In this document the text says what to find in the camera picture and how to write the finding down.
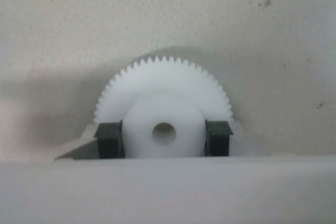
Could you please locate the white large gear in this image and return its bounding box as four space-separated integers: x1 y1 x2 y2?
93 55 236 158

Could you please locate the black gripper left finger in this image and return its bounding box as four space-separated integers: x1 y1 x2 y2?
54 120 124 161

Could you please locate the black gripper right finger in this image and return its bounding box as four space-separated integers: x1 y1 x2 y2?
204 120 249 158

